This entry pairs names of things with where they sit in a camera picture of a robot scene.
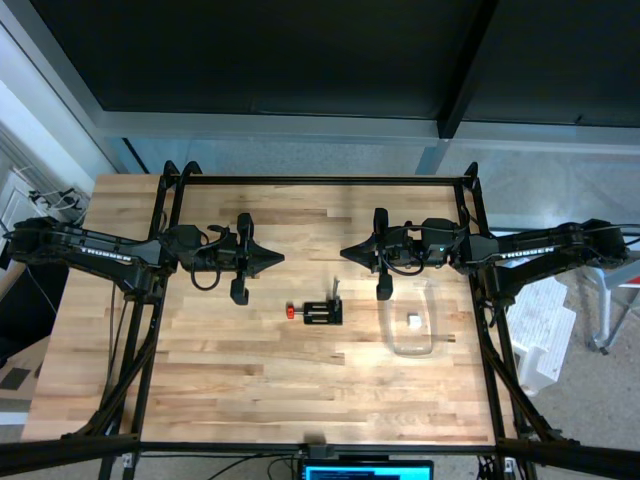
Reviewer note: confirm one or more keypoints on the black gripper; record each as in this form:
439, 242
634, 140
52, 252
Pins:
385, 287
243, 295

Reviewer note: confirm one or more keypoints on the USB-C connector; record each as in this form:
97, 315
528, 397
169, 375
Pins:
334, 285

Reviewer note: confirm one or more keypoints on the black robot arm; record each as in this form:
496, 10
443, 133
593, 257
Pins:
525, 252
105, 252

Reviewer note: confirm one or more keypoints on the black vise with orange knob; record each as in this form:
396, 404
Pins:
322, 314

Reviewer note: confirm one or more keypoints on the small white block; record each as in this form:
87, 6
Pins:
414, 319

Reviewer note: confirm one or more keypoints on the clear plastic tub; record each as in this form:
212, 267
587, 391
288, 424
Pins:
400, 346

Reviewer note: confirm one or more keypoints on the white stepped plastic block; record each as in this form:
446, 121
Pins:
540, 340

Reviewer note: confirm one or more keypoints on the laptop screen with blue edge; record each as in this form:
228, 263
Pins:
365, 472

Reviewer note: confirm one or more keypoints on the grey metal stand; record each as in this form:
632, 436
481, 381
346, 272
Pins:
602, 310

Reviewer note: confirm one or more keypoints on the cardboard box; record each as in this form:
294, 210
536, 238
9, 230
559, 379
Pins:
35, 360

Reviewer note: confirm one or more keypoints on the black table frame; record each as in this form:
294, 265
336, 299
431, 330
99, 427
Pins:
320, 181

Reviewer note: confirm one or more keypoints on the black table-level camera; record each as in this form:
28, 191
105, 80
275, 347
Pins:
316, 448

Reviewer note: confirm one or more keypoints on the black vertical post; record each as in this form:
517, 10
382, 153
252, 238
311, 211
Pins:
465, 75

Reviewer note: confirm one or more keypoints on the silver corner bracket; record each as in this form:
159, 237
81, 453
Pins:
128, 460
509, 465

